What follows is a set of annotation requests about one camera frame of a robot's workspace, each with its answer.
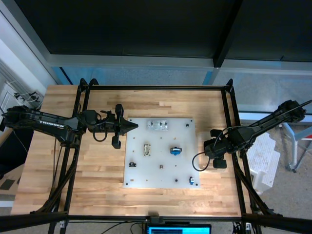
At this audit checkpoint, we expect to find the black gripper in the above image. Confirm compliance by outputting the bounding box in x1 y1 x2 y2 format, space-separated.
92 104 139 149
203 130 231 169

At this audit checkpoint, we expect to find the aluminium block with posts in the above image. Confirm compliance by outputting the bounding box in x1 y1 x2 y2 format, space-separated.
146 119 169 131

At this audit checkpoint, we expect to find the white foam packaging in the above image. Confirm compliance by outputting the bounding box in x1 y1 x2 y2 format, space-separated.
246 133 281 195

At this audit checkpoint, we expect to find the white task board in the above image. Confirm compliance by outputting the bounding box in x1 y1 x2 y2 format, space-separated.
123 117 202 190

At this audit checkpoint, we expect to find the grey metal stand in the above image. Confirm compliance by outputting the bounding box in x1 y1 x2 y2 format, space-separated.
282 121 312 173

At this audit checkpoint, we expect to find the laptop screen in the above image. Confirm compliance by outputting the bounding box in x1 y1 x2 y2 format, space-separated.
145 224 212 234

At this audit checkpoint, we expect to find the black pillar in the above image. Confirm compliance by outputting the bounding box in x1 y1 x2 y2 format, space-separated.
213 0 244 68

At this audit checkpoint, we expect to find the black flat pad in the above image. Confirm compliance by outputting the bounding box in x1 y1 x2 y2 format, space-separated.
0 179 15 191

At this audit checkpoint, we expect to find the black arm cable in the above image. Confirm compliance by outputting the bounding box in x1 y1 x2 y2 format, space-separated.
93 126 108 142
192 150 213 173

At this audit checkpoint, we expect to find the black white cable bundle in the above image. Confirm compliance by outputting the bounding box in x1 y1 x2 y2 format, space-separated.
13 90 41 103

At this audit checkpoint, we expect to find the black metal frame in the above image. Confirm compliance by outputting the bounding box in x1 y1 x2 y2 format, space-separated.
0 84 312 234

